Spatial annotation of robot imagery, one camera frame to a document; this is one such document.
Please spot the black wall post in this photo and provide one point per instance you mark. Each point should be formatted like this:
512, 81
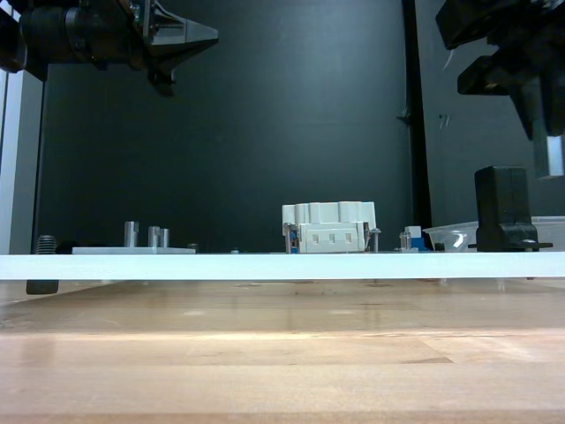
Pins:
417, 88

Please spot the black plastic clamp block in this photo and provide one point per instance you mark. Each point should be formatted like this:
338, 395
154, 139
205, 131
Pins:
499, 207

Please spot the grey glass wall frame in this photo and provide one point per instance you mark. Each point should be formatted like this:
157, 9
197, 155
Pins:
17, 176

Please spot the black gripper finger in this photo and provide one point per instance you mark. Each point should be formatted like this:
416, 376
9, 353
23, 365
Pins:
538, 101
176, 35

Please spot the black board screw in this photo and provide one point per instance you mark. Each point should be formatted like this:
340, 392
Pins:
45, 246

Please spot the clear plastic tub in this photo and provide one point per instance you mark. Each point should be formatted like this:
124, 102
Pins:
446, 240

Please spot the grey metal plate with posts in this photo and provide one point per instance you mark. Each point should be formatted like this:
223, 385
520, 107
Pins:
132, 251

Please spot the black board standoff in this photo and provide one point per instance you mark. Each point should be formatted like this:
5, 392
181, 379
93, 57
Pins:
42, 288

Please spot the beige multi-pin connector housing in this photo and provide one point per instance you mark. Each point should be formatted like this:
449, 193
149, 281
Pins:
331, 238

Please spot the small blue holder white plug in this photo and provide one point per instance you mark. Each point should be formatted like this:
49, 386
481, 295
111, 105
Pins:
417, 244

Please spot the white task board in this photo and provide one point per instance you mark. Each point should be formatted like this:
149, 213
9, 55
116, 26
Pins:
282, 267

